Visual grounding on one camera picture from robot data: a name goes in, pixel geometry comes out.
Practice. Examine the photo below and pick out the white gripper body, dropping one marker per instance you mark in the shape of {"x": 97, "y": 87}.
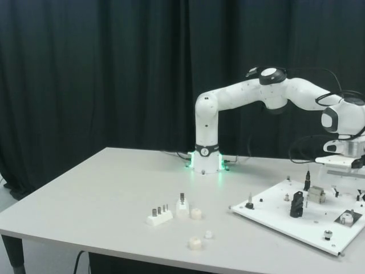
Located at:
{"x": 345, "y": 178}

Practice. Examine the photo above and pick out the metal bolt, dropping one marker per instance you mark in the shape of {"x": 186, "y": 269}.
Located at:
{"x": 328, "y": 234}

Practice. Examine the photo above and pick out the white four-hole peg holder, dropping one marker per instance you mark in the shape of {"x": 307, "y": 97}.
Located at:
{"x": 159, "y": 222}

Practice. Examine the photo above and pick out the white medium gear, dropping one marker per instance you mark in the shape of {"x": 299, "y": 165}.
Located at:
{"x": 347, "y": 219}

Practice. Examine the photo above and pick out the dark grey table leg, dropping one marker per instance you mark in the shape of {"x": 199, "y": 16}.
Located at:
{"x": 12, "y": 254}

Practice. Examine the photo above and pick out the black curtain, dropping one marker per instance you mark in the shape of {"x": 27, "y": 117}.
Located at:
{"x": 85, "y": 71}

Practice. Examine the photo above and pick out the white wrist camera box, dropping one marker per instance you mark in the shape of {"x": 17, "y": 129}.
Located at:
{"x": 333, "y": 146}

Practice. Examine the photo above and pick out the white round holder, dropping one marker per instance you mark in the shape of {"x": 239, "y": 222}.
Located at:
{"x": 196, "y": 214}
{"x": 195, "y": 243}

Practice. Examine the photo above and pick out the white small gear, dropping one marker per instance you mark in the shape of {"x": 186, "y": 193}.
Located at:
{"x": 209, "y": 234}

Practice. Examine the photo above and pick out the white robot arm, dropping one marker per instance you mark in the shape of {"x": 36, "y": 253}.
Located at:
{"x": 205, "y": 120}

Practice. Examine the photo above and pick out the thin black rod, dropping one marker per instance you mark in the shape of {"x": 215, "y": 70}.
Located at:
{"x": 308, "y": 184}

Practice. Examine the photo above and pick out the small metal plug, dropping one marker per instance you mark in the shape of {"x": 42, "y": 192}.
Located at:
{"x": 182, "y": 198}

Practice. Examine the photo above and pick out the flat white mounting plate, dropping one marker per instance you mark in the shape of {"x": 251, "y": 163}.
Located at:
{"x": 336, "y": 160}

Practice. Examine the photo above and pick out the black D-SUB plug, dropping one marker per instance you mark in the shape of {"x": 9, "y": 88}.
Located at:
{"x": 296, "y": 204}

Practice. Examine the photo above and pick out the white tall plug holder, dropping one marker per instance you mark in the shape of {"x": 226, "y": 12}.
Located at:
{"x": 182, "y": 212}

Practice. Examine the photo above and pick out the white task board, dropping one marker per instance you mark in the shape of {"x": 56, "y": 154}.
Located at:
{"x": 271, "y": 217}

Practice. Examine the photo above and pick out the small black box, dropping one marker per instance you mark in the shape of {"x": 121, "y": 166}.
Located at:
{"x": 252, "y": 72}

